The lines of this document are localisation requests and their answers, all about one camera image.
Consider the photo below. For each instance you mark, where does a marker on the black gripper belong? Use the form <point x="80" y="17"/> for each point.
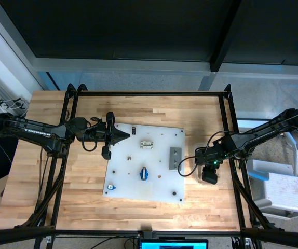
<point x="108" y="135"/>
<point x="210" y="177"/>

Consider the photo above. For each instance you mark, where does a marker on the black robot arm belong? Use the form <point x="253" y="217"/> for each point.
<point x="263" y="132"/>
<point x="34" y="132"/>

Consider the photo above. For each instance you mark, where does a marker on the clear plastic container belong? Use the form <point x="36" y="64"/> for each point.
<point x="223" y="179"/>

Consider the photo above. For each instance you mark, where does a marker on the small black connector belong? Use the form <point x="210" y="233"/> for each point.
<point x="133" y="129"/>

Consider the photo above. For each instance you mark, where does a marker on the silver D-sub connector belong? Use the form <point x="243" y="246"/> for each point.
<point x="147" y="144"/>

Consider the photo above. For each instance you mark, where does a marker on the grey metal block with holes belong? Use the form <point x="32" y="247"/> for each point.
<point x="175" y="158"/>

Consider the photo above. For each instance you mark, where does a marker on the small blue connector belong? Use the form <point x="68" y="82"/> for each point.
<point x="110" y="187"/>

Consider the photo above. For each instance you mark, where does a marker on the white board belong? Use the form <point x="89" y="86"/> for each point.
<point x="128" y="192"/>

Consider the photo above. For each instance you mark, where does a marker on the screen with blue display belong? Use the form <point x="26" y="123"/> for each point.
<point x="172" y="245"/>

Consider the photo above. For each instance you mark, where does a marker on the white step stool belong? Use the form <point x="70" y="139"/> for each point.
<point x="286" y="192"/>

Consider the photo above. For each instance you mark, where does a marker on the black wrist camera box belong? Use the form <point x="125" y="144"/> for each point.
<point x="201" y="157"/>

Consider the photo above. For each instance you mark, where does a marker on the black aluminium frame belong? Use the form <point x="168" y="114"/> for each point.
<point x="149" y="93"/>

